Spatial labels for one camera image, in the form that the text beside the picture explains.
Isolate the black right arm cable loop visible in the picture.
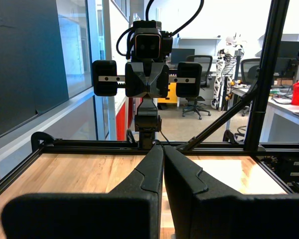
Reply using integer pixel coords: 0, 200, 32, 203
116, 26, 136, 59

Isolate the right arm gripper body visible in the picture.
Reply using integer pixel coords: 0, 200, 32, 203
92, 59, 203, 98

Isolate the yellow cabinet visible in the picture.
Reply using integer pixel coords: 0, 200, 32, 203
157, 82, 178, 104

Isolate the white lattice figure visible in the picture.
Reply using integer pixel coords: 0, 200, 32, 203
212, 32, 247, 110

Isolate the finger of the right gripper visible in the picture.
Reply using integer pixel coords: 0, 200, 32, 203
125, 62, 148, 98
148, 62, 170, 98

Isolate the black office chair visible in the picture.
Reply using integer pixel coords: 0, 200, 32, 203
181, 54, 214, 120
240, 58, 261, 117

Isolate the black computer monitor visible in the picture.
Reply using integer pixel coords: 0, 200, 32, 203
274, 41, 299, 75
170, 48, 196, 66

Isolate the black cable arcing over arm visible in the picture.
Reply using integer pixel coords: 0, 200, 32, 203
145, 0, 205, 35

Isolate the black aluminium table frame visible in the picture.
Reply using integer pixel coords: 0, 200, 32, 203
0, 0, 299, 204

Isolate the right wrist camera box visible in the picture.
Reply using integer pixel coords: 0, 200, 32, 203
132, 20, 163, 61

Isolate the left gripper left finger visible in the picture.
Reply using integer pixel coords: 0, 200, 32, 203
1, 144, 164, 239

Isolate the white office desk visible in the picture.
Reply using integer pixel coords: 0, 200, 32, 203
230, 83, 299, 144

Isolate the red cabinet panel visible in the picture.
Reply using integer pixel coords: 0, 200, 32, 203
116, 98, 134, 140

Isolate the black electronics box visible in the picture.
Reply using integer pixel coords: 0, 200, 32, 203
260, 153, 299, 194

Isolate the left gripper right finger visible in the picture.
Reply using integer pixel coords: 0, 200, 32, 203
163, 145, 299, 239

